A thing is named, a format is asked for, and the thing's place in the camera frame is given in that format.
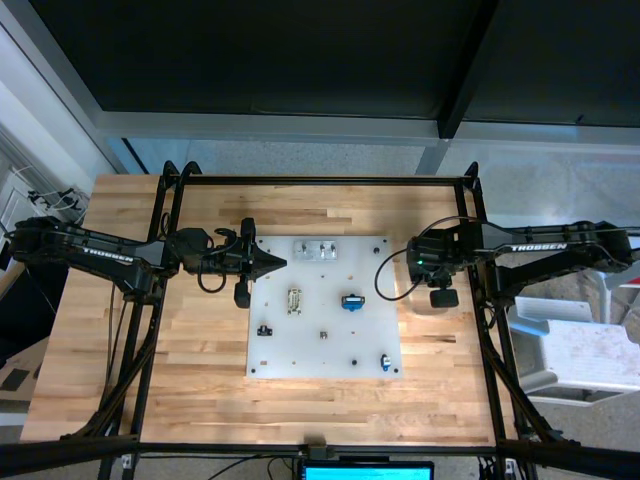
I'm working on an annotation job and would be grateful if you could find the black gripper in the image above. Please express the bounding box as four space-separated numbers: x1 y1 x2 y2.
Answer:
429 224 471 309
209 217 288 309

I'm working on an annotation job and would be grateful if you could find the clear acrylic block with pegs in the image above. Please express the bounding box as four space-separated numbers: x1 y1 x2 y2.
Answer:
292 239 340 264

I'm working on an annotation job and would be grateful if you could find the clear plastic tub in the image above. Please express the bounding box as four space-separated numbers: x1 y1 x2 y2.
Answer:
399 264 455 318

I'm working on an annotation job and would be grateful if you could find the white plastic board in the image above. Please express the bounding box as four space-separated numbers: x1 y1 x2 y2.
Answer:
244 234 405 381

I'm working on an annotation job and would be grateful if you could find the white plastic chair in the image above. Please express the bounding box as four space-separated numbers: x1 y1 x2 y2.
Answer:
509 264 640 407

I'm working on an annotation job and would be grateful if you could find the black room column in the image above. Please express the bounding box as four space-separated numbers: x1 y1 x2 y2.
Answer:
437 0 501 140

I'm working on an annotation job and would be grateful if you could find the screen with blue edge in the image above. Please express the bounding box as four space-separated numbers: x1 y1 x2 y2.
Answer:
298 460 435 480

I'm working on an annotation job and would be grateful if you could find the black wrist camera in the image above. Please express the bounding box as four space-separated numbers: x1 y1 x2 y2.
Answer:
407 234 437 284
175 227 211 274

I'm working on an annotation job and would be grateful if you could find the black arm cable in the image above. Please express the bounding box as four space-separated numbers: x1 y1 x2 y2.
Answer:
196 259 227 294
375 215 481 302

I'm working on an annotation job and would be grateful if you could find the black metal frame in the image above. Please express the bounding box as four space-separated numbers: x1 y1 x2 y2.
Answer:
0 159 640 480

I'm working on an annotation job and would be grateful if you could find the grey window frame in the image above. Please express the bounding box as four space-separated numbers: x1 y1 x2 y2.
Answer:
0 0 640 176

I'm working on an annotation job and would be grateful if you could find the black table-level camera mount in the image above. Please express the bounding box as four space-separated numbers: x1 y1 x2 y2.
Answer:
304 435 330 459

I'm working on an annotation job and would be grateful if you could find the white and black cable bundle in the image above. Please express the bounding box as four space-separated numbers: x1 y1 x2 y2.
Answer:
24 187 86 211

